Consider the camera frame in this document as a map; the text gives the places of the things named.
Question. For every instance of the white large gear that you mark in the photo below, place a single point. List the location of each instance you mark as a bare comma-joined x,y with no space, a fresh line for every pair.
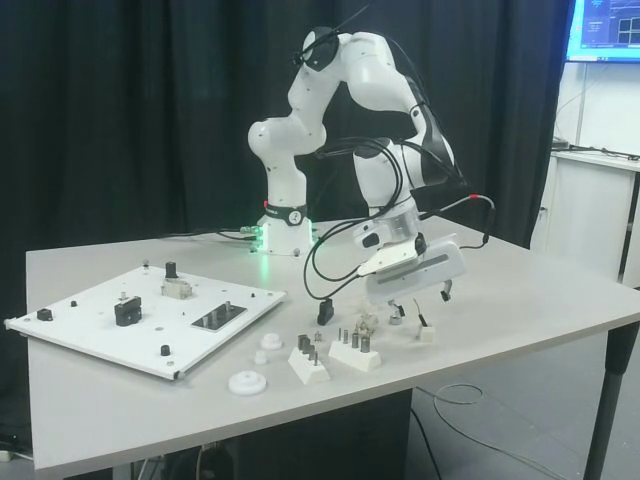
247,383

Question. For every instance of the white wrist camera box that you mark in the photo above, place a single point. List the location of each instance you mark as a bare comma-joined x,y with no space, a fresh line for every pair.
369,238

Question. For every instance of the dark grey table leg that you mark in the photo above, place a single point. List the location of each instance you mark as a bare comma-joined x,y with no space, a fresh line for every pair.
607,400

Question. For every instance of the white power strip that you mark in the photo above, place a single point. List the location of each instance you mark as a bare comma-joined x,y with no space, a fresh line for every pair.
5,455

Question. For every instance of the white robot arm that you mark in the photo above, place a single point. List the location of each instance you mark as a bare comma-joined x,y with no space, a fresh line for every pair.
295,115

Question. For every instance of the white holder with round pegs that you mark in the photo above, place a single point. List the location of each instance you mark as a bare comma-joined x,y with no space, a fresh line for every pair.
357,357

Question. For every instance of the white task board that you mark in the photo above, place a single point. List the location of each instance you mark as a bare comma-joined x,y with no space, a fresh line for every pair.
100,335

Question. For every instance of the white medium gear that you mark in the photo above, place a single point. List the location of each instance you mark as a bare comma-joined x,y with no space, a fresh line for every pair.
270,342

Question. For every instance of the blue screen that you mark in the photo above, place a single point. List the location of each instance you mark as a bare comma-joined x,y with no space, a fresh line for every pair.
605,30

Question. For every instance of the black curtain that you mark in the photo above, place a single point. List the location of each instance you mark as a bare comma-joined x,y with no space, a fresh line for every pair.
125,110

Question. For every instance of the small white USB holder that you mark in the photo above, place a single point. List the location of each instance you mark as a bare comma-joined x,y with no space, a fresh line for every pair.
426,335

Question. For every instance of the black D-SUB plug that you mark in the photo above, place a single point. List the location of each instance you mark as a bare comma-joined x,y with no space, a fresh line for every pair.
325,312

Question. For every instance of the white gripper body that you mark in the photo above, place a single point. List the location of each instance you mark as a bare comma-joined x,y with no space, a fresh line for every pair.
425,272

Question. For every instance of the black box under table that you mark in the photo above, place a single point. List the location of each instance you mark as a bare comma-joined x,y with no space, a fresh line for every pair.
300,440

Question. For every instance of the white cabinet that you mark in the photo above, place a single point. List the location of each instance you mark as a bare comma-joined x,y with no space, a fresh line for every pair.
585,215

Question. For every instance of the black USB plug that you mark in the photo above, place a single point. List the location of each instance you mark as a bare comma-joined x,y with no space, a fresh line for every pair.
421,316

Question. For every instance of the white holder with square pegs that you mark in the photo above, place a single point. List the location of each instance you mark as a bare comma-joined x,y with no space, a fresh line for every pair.
309,370

